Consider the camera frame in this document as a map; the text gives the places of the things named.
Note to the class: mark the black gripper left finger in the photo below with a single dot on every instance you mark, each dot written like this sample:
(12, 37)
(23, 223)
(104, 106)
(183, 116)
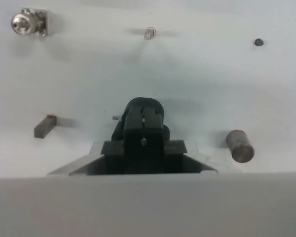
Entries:
(113, 158)

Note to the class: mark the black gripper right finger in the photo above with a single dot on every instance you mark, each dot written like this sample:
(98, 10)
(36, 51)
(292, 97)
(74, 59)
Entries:
(172, 158)

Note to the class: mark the metal round peg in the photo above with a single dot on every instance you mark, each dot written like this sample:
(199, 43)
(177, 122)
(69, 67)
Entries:
(239, 145)

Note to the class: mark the metal square peg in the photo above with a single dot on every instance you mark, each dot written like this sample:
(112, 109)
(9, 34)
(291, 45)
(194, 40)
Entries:
(45, 128)

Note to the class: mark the white task board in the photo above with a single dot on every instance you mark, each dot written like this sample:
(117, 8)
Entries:
(148, 74)

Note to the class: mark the metal BNC plug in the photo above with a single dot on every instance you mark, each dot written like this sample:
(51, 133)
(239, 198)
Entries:
(20, 22)

